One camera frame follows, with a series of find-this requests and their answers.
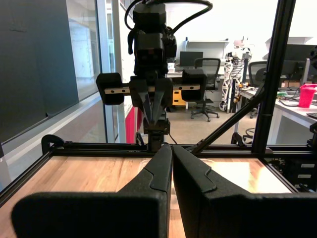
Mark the black electronics box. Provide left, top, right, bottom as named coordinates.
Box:
left=293, top=158, right=317, bottom=193

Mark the red panel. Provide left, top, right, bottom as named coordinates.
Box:
left=125, top=106, right=137, bottom=144

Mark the pink plastic cup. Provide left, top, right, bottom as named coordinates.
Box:
left=299, top=83, right=317, bottom=109

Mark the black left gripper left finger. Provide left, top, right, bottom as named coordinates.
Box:
left=11, top=144, right=173, bottom=238

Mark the white wall shelf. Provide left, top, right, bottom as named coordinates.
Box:
left=265, top=36, right=314, bottom=47

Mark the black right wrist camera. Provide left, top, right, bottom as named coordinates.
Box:
left=137, top=48, right=164, bottom=72

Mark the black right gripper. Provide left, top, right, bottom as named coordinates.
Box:
left=96, top=68, right=208, bottom=126

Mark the white shelf unit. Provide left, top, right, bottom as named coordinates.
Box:
left=183, top=38, right=230, bottom=53

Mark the black aluminium frame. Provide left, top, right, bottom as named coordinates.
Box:
left=0, top=0, right=317, bottom=206

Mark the white humanoid robot figure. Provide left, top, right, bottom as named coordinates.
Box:
left=219, top=36, right=254, bottom=113

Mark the black corner bracket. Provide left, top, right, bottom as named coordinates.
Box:
left=231, top=132, right=245, bottom=145
left=41, top=134, right=65, bottom=150

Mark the white office desk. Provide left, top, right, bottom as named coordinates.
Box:
left=239, top=88, right=317, bottom=146

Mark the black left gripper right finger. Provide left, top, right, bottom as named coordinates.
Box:
left=172, top=144, right=317, bottom=238

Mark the black office chair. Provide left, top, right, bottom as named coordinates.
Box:
left=247, top=61, right=268, bottom=119
left=190, top=58, right=221, bottom=122

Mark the yellow cabinet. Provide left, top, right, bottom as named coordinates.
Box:
left=172, top=89, right=189, bottom=108

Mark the black computer monitor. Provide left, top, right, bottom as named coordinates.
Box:
left=279, top=44, right=312, bottom=84
left=179, top=51, right=204, bottom=68

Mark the thick black cable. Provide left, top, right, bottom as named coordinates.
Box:
left=124, top=0, right=139, bottom=56
left=170, top=0, right=213, bottom=34

